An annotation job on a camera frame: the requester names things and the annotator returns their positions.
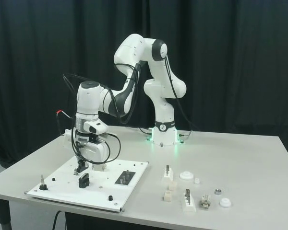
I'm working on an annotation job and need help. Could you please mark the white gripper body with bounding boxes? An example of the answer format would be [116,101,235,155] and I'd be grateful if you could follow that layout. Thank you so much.
[64,129,110,166]

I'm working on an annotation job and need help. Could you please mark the metal D-SUB socket holder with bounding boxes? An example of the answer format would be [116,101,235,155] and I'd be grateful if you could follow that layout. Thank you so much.
[200,195,211,211]

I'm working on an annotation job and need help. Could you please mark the black Ethernet plug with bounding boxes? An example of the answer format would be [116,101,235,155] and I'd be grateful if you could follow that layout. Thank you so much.
[78,172,90,189]

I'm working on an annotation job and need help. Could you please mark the thin black rod red tag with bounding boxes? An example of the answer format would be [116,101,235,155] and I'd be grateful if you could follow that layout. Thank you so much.
[55,109,75,138]

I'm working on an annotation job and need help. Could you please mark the white task board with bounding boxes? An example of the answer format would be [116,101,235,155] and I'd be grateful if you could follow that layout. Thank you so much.
[24,158,151,213]

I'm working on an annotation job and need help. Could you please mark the metal waterproof plug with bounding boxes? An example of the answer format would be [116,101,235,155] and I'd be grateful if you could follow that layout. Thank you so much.
[39,174,48,191]

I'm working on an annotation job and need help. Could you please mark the white peg holder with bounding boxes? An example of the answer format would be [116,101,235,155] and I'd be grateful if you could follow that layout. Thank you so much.
[162,167,175,181]
[182,191,197,213]

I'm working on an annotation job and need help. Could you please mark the white large gear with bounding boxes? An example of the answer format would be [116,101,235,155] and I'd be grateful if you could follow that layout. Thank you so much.
[179,171,194,181]

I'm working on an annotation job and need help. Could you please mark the dark table leg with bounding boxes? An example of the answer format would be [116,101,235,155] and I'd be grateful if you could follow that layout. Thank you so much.
[0,196,12,230]

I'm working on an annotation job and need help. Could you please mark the black curtains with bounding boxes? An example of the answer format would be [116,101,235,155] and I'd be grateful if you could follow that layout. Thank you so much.
[0,0,288,159]

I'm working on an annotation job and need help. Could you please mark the white medium gear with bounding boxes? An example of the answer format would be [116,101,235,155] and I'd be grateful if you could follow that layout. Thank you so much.
[218,197,232,208]

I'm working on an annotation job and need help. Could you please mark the small white camera box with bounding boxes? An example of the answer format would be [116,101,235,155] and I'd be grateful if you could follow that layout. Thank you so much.
[84,121,108,135]

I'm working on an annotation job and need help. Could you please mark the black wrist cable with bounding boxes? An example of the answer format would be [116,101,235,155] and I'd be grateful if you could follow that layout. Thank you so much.
[71,126,122,168]

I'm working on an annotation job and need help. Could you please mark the silver wrist ring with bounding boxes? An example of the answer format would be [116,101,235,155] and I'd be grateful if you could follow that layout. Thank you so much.
[74,115,99,131]

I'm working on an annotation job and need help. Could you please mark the black base cable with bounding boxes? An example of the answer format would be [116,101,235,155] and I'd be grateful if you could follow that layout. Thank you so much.
[138,126,155,135]

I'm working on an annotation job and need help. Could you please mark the black cable under table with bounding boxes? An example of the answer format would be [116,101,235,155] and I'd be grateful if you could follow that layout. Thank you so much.
[52,210,66,230]

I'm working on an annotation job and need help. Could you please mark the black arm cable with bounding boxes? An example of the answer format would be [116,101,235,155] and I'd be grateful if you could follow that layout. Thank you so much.
[63,61,144,125]

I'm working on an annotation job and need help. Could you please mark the black shoulder cable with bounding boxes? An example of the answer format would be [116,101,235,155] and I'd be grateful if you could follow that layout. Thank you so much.
[164,54,195,142]

